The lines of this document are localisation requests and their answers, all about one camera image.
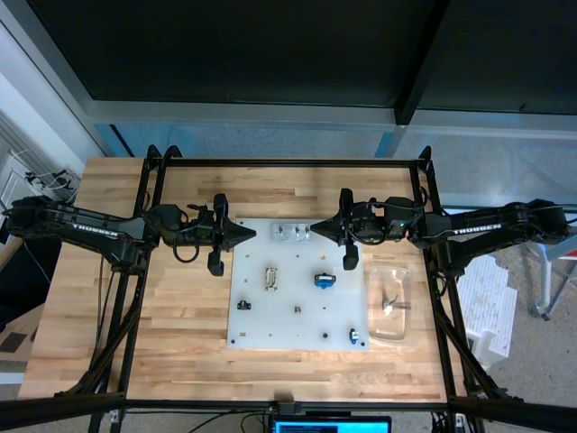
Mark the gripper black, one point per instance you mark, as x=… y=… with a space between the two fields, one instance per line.
x=360 y=227
x=216 y=234

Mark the small blue RJ45 socket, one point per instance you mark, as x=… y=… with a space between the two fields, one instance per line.
x=354 y=336

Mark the small black camera mount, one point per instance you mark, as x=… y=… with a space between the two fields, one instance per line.
x=288 y=407

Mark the blue and black connector socket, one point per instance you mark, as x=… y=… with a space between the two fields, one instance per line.
x=324 y=280

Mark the clear plastic tub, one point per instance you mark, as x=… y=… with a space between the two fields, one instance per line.
x=392 y=279

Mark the black vertical post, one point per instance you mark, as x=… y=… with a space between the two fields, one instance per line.
x=421 y=58

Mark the white foam block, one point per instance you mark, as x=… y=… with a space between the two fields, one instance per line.
x=491 y=311

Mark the laptop screen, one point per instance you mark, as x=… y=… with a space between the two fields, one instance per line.
x=329 y=426

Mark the black metal frame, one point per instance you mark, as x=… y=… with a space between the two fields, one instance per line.
x=288 y=162

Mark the cardboard box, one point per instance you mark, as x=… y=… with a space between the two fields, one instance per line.
x=18 y=325

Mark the white taskboard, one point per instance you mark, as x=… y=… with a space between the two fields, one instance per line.
x=279 y=325

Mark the beige rectangular connector housing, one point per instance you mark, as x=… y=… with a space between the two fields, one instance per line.
x=270 y=277

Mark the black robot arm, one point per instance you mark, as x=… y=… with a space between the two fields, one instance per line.
x=478 y=227
x=90 y=227

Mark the grey metal partition frame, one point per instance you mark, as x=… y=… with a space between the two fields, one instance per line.
x=225 y=110

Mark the RJ45 connector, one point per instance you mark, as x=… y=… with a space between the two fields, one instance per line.
x=390 y=298

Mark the grey metal stand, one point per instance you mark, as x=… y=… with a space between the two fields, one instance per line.
x=543 y=288

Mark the aluminium block with pins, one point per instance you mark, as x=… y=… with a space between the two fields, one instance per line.
x=290 y=233

